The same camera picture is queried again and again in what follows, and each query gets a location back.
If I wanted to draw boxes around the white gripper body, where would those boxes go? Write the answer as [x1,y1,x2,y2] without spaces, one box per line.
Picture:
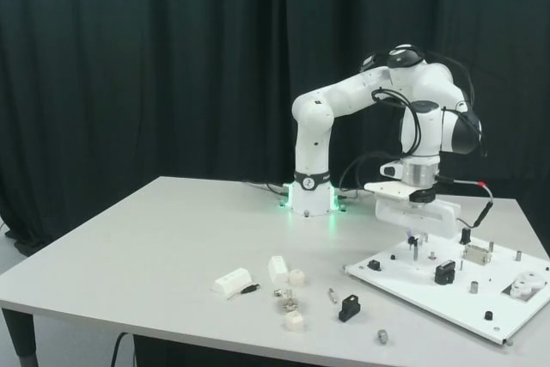
[374,196,458,240]

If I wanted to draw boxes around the upright white peg holder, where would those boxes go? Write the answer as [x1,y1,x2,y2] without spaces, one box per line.
[267,255,290,284]

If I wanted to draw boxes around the long white peg holder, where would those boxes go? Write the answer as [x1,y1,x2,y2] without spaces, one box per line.
[212,268,258,300]

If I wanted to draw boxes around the black D-SUB plug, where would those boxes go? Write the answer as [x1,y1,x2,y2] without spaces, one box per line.
[434,259,457,286]

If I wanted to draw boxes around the white task board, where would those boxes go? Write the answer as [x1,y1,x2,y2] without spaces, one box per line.
[342,235,550,347]

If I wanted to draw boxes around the black stepped plug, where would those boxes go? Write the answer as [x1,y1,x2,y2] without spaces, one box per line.
[336,294,362,325]

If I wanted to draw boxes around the white large gear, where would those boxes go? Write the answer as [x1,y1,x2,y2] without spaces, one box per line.
[518,271,545,295]

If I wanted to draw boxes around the metal BNC plug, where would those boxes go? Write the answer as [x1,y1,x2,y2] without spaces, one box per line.
[273,289,303,313]

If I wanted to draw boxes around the black curtain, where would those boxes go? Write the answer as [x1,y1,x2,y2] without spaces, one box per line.
[0,0,550,242]

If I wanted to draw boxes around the black table leg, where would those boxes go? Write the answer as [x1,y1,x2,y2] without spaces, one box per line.
[0,307,36,367]

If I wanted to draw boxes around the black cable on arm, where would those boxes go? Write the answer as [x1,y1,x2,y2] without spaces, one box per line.
[370,87,432,158]

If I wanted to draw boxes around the black cable at arm foot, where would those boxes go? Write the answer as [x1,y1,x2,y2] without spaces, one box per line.
[242,179,295,199]

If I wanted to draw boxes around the black cable under table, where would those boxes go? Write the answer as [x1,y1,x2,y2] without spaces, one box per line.
[112,332,139,367]

